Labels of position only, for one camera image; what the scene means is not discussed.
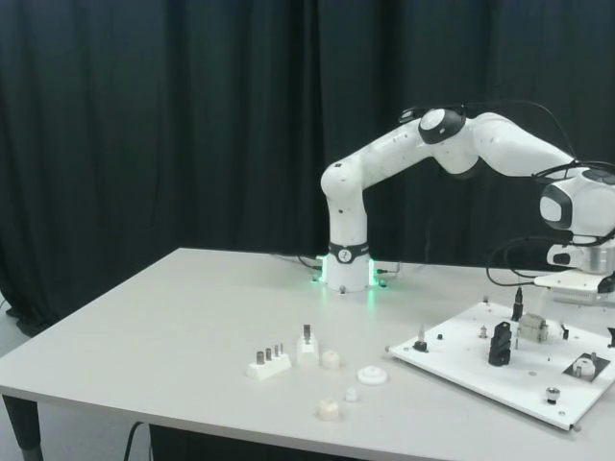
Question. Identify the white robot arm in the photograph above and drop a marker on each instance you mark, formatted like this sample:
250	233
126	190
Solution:
346	192

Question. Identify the small metal round peg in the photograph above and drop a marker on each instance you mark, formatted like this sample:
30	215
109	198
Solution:
277	351

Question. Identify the medium metal round peg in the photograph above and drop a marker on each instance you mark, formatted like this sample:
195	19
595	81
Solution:
269	355

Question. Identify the metal square peg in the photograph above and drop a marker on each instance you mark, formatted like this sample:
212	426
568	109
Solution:
307	332

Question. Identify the large metal round peg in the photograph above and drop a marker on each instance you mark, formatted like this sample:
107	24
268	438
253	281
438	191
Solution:
259	359

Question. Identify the small metal bolt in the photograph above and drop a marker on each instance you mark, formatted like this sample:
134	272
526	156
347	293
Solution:
421	342

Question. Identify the black table leg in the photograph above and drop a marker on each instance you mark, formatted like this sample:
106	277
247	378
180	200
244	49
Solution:
21	427

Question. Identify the white round peg holder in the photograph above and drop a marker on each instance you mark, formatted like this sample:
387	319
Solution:
269	370

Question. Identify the white medium gear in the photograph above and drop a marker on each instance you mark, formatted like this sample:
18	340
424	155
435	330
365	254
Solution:
586	361

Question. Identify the thin black rod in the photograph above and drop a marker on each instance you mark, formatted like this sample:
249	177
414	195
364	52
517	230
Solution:
519	302

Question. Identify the white task board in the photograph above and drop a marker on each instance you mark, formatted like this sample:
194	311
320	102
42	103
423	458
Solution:
461	365

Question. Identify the black curtain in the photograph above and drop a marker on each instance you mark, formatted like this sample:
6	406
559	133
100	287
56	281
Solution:
144	120

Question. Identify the white square peg holder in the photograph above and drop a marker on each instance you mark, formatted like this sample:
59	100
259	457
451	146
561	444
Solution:
307	353

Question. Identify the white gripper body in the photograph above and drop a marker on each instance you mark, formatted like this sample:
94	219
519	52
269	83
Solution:
581	295

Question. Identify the black D-SUB plug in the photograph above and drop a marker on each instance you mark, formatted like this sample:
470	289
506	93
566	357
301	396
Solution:
499	346

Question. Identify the white large gear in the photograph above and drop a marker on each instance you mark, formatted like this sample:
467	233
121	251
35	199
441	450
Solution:
373	374

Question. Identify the metal BNC plug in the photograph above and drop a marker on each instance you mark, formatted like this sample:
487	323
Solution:
553	395

